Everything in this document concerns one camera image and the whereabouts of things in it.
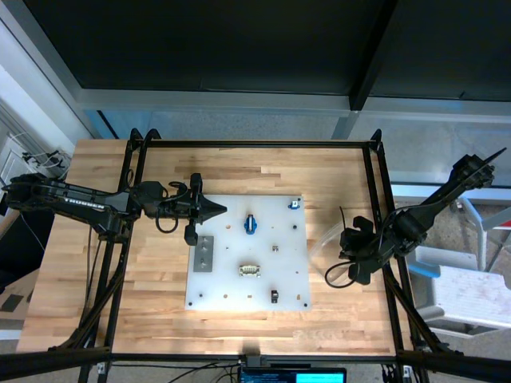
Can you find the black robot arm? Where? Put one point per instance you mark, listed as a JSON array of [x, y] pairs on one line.
[[435, 199], [80, 199]]

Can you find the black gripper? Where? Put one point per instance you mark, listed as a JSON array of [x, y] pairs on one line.
[[193, 207], [365, 249]]

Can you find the beige connector housing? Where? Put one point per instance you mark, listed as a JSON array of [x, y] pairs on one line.
[[249, 271]]

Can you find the grey metal plate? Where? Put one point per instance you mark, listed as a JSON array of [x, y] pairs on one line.
[[197, 267]]

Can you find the white board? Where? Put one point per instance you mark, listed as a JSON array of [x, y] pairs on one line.
[[239, 287]]

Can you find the clear plastic container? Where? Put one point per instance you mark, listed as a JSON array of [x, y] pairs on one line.
[[319, 251]]

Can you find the small black camera box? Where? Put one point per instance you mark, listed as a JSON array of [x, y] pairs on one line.
[[253, 361]]

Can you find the blue mount with silver connector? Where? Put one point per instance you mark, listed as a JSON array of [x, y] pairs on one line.
[[249, 224]]

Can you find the white step stool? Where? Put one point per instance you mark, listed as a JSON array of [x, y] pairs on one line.
[[471, 295]]

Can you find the small blue white connector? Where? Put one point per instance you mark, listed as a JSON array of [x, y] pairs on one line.
[[293, 204]]

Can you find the laptop screen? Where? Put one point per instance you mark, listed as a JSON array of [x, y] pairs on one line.
[[311, 377]]

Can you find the black flat pad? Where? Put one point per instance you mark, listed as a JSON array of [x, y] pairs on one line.
[[10, 304]]

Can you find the black aluminium frame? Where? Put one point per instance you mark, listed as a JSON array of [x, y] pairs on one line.
[[255, 143]]

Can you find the black USB hub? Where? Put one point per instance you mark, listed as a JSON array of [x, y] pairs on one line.
[[274, 297]]

